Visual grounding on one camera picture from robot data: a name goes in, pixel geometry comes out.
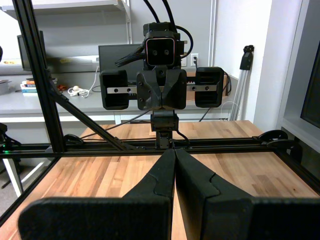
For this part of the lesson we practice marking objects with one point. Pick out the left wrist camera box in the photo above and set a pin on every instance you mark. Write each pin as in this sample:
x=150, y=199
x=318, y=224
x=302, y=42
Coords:
x=160, y=51

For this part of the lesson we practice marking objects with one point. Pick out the black computer monitor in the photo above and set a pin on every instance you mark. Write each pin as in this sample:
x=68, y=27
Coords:
x=117, y=57
x=23, y=52

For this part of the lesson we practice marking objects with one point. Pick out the black aluminium frame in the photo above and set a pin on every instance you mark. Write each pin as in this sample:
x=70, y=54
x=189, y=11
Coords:
x=40, y=75

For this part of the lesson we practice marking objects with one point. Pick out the white wall outlet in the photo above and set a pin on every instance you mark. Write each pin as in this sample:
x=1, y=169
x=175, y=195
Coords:
x=195, y=59

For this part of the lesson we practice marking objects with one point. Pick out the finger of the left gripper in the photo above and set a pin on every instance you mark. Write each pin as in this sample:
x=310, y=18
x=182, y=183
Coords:
x=147, y=92
x=176, y=92

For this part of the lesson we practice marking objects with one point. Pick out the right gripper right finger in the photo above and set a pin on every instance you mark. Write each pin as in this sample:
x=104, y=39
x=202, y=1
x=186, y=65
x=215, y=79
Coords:
x=250, y=220

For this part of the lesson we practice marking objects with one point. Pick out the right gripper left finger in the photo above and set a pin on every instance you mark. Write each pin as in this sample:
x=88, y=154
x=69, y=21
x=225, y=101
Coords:
x=100, y=220

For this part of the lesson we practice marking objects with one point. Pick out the black device with green light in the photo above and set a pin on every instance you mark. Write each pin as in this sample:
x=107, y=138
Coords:
x=7, y=145

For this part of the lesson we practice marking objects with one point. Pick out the white wall shelf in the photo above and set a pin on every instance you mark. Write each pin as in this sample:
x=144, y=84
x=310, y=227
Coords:
x=75, y=5

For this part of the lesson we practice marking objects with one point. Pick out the stack of books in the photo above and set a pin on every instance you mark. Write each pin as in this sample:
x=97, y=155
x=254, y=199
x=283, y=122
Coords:
x=28, y=87

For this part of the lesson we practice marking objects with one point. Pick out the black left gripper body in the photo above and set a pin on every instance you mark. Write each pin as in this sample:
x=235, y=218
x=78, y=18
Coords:
x=113, y=100

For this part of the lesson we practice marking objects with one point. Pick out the grey desk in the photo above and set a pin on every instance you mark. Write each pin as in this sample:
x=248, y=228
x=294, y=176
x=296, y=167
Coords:
x=30, y=105

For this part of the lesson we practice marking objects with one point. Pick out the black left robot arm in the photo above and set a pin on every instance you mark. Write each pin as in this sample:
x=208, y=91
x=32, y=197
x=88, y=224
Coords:
x=163, y=122

